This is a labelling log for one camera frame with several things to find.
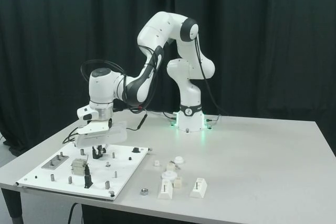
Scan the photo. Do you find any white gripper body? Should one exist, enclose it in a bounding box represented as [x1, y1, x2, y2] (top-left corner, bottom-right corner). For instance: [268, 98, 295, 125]
[75, 121, 129, 149]

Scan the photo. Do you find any white task board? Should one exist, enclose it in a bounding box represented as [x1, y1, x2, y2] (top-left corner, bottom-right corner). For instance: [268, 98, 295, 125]
[15, 142, 151, 201]

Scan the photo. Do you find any white large gear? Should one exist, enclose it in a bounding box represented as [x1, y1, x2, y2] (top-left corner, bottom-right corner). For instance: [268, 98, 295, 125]
[162, 171, 177, 182]

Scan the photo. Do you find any long white peg holder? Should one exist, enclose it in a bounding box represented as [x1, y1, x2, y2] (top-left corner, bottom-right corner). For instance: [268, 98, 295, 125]
[157, 178, 174, 200]
[189, 178, 208, 198]

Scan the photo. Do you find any black table leg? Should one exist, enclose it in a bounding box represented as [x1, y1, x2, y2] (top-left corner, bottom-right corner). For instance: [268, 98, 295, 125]
[1, 187, 23, 224]

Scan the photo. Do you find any black curtain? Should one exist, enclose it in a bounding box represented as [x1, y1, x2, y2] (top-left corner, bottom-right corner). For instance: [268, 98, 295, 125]
[0, 0, 336, 147]

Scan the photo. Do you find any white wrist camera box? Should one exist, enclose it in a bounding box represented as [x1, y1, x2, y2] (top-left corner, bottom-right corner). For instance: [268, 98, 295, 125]
[76, 105, 99, 122]

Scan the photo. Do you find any black camera cable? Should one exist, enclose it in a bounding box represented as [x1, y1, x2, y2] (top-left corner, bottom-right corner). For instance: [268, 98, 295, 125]
[62, 127, 80, 145]

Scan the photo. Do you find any thin black rod on wire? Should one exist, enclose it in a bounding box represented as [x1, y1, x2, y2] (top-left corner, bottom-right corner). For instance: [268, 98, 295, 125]
[125, 105, 149, 132]

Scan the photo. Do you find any black cable under table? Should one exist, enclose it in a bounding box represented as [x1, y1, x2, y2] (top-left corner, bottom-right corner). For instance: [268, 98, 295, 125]
[68, 202, 82, 224]

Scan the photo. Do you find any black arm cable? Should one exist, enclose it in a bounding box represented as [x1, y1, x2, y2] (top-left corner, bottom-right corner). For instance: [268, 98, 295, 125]
[193, 35, 223, 124]

